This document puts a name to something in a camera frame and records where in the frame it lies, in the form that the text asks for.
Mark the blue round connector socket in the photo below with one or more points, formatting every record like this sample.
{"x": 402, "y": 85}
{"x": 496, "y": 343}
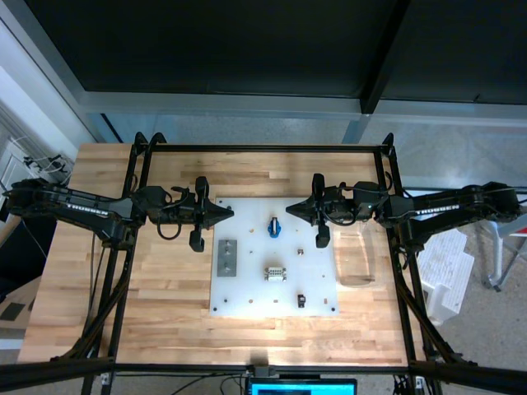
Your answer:
{"x": 273, "y": 230}

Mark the small black connector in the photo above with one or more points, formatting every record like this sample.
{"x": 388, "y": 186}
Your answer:
{"x": 302, "y": 301}

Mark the laptop screen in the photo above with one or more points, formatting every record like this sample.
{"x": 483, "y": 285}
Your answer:
{"x": 300, "y": 388}

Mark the white stepped plastic stool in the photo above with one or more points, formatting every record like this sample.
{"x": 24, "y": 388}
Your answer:
{"x": 446, "y": 280}

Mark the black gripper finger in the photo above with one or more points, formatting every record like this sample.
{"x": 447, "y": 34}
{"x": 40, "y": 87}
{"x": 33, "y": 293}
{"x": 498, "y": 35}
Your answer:
{"x": 217, "y": 219}
{"x": 306, "y": 205}
{"x": 306, "y": 216}
{"x": 218, "y": 209}

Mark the black wall pillar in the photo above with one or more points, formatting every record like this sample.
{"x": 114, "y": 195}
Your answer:
{"x": 383, "y": 61}

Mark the beige HAN10E connector insert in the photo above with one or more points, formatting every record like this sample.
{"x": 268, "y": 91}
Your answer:
{"x": 275, "y": 273}

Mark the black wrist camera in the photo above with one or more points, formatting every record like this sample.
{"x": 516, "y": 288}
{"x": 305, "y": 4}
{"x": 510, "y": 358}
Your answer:
{"x": 150, "y": 199}
{"x": 364, "y": 197}

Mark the clear plastic tub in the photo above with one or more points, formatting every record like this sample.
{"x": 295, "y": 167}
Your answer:
{"x": 358, "y": 275}

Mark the red white panel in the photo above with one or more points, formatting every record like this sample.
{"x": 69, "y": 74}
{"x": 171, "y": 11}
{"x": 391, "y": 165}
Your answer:
{"x": 520, "y": 234}

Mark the grey metal chair frame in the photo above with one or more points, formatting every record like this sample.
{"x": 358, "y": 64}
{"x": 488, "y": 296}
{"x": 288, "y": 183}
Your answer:
{"x": 497, "y": 255}

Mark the grey metal block with pegs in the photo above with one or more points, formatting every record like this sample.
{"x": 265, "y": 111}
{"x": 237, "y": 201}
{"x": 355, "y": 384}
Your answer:
{"x": 227, "y": 269}

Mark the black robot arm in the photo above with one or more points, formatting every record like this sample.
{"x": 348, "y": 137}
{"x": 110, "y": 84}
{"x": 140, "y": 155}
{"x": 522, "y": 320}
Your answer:
{"x": 436, "y": 212}
{"x": 86, "y": 207}

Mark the black aluminium table frame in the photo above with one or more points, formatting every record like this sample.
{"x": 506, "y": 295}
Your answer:
{"x": 263, "y": 147}

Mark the brown cardboard box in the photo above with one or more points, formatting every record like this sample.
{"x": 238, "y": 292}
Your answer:
{"x": 16, "y": 296}

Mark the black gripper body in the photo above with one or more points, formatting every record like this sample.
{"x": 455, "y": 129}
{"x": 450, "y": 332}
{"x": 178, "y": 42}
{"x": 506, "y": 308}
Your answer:
{"x": 185, "y": 210}
{"x": 337, "y": 207}

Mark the white mounting board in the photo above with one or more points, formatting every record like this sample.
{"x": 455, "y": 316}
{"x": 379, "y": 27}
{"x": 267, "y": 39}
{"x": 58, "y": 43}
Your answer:
{"x": 239, "y": 296}

